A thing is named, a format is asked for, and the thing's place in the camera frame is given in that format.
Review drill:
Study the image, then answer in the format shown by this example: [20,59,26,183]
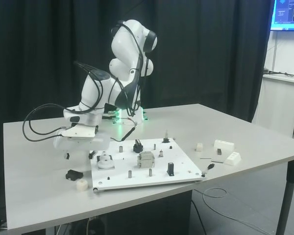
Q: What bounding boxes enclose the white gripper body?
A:
[53,135,111,151]

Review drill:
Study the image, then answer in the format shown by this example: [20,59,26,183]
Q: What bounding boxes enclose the white large gear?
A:
[97,158,115,171]

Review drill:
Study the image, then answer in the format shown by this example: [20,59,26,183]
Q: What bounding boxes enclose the black D-SUB plug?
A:
[65,169,84,182]

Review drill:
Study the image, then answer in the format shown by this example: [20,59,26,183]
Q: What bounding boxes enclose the small white notched holder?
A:
[75,179,89,191]

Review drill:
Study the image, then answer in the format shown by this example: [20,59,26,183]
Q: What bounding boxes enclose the black ribbed plug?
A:
[132,139,144,153]

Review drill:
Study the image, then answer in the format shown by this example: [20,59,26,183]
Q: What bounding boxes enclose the white task board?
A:
[89,137,203,194]

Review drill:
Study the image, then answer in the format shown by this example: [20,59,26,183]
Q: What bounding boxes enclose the black curtains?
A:
[0,0,276,221]

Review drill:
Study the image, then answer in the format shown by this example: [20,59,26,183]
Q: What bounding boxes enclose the large white holder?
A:
[213,139,236,153]

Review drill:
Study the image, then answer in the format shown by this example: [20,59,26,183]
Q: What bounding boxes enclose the sloped white holder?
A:
[224,151,242,166]

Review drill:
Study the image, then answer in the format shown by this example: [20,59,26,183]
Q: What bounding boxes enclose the white cabinet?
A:
[251,72,294,141]

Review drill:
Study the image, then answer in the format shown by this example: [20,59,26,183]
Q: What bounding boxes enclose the grey table leg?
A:
[275,156,294,235]

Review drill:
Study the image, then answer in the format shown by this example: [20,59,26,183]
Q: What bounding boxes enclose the blue screen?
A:
[269,0,294,32]

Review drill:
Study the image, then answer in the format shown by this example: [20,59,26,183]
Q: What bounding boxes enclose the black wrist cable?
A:
[23,61,118,143]

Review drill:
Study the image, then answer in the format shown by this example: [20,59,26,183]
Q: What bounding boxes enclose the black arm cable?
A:
[116,21,149,117]

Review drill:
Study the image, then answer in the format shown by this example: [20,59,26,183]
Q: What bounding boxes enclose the grey cable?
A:
[197,187,285,227]

